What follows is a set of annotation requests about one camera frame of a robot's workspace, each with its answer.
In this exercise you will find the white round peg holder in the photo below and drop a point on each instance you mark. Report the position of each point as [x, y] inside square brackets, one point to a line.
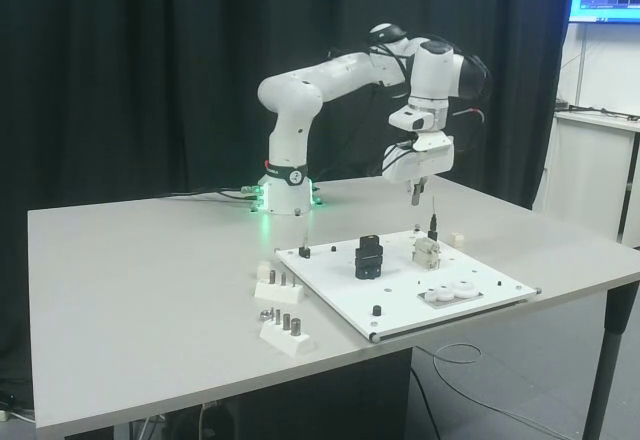
[287, 342]

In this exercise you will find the white task board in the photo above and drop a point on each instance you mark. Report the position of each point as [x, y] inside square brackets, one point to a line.
[325, 280]

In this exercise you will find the black table leg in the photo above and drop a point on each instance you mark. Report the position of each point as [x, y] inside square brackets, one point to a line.
[607, 360]

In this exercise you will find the white square peg holder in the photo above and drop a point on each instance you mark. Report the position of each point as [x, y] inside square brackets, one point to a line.
[280, 294]

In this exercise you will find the small white plug holder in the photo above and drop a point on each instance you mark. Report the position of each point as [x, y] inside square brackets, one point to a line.
[263, 271]
[458, 239]

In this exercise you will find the black round knob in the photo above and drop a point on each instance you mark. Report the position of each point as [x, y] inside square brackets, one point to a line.
[376, 310]

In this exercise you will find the beige connector block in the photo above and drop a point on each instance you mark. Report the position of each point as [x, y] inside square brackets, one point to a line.
[425, 255]

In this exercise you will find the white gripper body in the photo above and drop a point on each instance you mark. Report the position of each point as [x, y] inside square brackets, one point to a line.
[427, 165]

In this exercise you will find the small metal round peg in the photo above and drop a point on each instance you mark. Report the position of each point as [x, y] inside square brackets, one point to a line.
[277, 316]

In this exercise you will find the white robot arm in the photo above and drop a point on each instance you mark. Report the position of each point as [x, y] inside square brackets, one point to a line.
[295, 95]

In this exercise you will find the medium metal square peg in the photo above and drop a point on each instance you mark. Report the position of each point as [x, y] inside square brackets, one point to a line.
[272, 277]

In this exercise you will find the medium metal round peg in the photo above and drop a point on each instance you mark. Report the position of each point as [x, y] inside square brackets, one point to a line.
[286, 322]

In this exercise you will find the wide metal round peg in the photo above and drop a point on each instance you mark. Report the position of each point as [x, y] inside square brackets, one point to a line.
[295, 326]

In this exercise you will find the white medium gear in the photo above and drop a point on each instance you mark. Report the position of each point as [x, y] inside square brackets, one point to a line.
[443, 292]

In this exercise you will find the white large gear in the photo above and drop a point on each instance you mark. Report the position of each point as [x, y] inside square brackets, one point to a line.
[463, 290]

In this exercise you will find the black curtain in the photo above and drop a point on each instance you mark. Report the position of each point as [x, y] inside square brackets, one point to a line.
[150, 60]

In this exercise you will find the black D-SUB plug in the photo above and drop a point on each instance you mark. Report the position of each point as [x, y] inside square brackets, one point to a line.
[369, 262]

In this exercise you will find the white cabinet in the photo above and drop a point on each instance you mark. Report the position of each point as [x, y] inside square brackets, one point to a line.
[590, 175]

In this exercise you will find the white small gear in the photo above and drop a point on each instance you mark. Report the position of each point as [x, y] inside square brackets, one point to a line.
[430, 297]

